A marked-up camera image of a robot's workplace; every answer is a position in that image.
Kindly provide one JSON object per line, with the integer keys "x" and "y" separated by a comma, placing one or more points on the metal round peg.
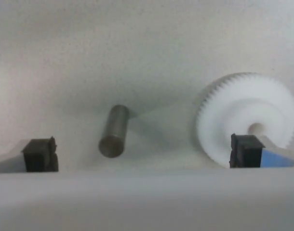
{"x": 113, "y": 132}

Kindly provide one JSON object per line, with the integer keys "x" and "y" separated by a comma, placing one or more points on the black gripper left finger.
{"x": 38, "y": 156}

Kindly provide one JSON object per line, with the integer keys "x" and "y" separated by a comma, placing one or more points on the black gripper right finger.
{"x": 248, "y": 154}

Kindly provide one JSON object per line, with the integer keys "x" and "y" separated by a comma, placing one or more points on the white large gear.
{"x": 245, "y": 108}

